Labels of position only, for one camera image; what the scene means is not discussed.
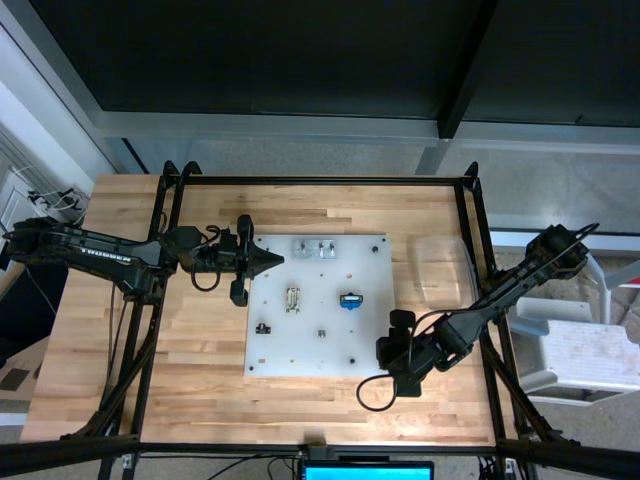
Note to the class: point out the clear plastic tub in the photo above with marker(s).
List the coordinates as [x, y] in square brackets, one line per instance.
[442, 270]

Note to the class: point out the black room post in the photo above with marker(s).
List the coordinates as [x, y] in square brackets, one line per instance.
[465, 75]

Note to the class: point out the blue and black connector socket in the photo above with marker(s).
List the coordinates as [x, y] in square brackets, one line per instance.
[350, 304]

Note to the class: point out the white plastic step stool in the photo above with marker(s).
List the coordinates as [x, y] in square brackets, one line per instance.
[580, 350]

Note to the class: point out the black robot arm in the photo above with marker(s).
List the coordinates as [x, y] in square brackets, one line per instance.
[100, 250]
[500, 300]

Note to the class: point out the beige connector housing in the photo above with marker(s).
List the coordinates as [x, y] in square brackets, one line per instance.
[292, 300]

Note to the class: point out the grey metal partition frame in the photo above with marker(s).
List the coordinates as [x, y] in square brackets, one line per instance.
[250, 125]

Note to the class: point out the aluminium block with pins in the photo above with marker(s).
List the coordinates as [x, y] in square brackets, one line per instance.
[311, 255]

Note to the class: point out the black camera box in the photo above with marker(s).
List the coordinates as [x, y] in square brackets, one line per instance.
[320, 451]

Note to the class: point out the white chair frame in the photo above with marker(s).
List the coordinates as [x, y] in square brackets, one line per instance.
[600, 280]

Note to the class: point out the white mounting board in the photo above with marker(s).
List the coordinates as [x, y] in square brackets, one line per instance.
[300, 350]

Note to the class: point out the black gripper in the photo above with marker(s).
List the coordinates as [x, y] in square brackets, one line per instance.
[404, 321]
[244, 225]

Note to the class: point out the black foam pad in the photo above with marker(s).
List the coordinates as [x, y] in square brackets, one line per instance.
[14, 380]

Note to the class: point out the small black clamp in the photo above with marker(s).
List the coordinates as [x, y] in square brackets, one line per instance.
[262, 329]

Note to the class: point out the blue lit screen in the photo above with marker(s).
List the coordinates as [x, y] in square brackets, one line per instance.
[367, 472]

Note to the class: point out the black metal table frame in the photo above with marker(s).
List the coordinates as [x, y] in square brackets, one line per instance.
[320, 180]

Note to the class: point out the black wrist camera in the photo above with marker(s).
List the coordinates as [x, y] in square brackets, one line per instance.
[228, 240]

